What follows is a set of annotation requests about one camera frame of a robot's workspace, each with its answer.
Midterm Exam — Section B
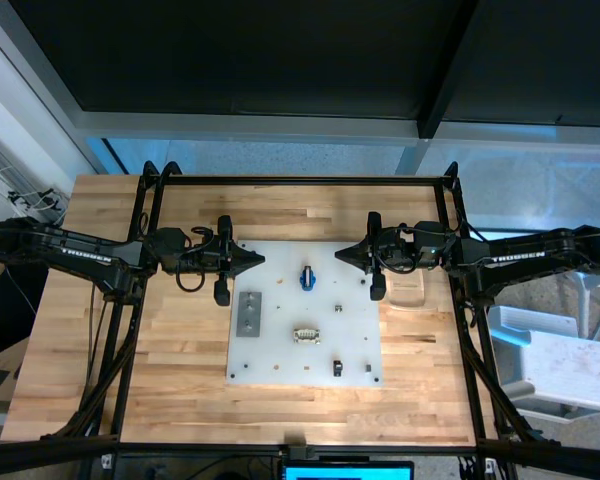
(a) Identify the screen with blue edge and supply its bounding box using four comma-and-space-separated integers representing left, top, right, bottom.
282, 460, 415, 480

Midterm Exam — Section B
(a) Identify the white step stool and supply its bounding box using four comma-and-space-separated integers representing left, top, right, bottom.
487, 303, 600, 424

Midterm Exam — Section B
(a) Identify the clear plastic tub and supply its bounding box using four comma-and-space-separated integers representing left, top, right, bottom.
385, 272, 427, 312

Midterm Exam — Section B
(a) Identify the grey metal plate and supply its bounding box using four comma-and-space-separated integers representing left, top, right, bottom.
235, 290, 263, 339

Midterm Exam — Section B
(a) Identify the small black table camera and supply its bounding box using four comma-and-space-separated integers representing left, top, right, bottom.
285, 433, 309, 459

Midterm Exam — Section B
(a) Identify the white task board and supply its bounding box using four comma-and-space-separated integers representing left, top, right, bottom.
223, 239, 384, 388

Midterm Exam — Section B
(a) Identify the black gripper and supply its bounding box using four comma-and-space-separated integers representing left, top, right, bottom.
334, 211, 416, 302
199, 215, 266, 307

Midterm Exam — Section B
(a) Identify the black metal frame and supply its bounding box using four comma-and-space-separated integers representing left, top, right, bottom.
0, 159, 600, 480

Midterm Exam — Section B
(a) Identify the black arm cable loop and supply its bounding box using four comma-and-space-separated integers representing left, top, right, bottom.
176, 269, 205, 294

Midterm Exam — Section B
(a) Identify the black wall post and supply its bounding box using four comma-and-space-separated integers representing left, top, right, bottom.
417, 0, 481, 141

